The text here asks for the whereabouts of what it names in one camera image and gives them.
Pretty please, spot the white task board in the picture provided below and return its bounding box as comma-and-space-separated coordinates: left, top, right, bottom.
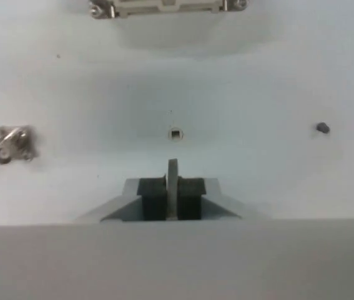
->
0, 0, 354, 226

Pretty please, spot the metal square peg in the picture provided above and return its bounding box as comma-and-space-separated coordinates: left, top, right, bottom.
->
165, 158, 180, 221

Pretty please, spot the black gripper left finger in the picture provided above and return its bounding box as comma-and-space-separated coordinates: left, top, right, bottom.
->
76, 177, 169, 223

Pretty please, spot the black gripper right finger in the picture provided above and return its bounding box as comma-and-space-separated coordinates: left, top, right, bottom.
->
177, 177, 270, 221

